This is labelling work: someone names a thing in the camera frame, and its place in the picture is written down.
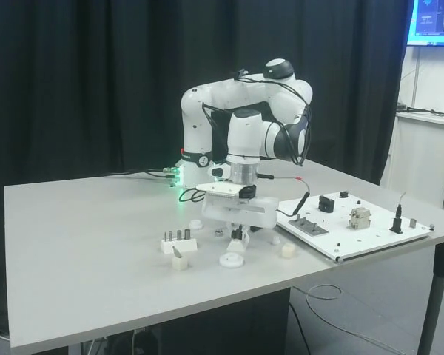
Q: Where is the black floor cable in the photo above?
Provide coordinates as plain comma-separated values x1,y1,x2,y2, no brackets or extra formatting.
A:
290,302,312,355

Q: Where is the black curtain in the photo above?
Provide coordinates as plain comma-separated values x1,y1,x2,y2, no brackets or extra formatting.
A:
0,0,419,219

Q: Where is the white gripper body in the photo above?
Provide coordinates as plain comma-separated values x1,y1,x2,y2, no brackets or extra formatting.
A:
201,196,280,229

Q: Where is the white cube holder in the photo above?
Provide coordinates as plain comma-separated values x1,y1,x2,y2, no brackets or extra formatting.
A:
280,243,300,260

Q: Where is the white square peg holder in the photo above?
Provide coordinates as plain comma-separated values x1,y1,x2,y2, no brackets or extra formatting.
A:
226,237,250,254

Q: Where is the white large gear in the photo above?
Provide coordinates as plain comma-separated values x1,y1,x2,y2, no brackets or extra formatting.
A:
218,253,245,269

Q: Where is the white cabinet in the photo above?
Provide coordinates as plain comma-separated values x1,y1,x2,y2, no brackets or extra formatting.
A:
386,109,444,215

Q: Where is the black under-table box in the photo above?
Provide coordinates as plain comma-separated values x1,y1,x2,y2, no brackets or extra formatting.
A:
81,287,293,355

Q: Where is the black base cable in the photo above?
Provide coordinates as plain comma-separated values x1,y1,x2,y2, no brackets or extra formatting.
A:
110,168,175,179

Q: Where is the flat white mounting plate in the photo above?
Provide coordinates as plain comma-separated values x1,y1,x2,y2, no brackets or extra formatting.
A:
196,183,246,197

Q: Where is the black rod with red tag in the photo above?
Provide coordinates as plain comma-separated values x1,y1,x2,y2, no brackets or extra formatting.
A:
257,173,312,217

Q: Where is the white round peg holder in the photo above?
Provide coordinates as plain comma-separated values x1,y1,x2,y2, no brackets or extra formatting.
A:
159,238,199,254

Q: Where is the black table leg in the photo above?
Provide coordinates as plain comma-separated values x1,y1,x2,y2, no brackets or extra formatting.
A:
416,236,444,355

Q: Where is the blue screen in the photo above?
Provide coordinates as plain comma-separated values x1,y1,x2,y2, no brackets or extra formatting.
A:
406,0,444,47

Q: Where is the black plug with short cable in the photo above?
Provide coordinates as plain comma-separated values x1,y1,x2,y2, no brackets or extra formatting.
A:
390,190,408,235

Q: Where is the beige waterproof plug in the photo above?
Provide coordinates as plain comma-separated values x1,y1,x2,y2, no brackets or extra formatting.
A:
346,206,369,230

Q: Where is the white task board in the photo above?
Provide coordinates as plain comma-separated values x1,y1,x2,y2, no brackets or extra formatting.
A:
275,190,436,265

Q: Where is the grey floor cable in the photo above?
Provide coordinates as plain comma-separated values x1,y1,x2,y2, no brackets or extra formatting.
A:
305,283,420,345

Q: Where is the small white plug holder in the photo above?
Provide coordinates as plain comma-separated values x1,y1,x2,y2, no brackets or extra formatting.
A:
171,255,189,274

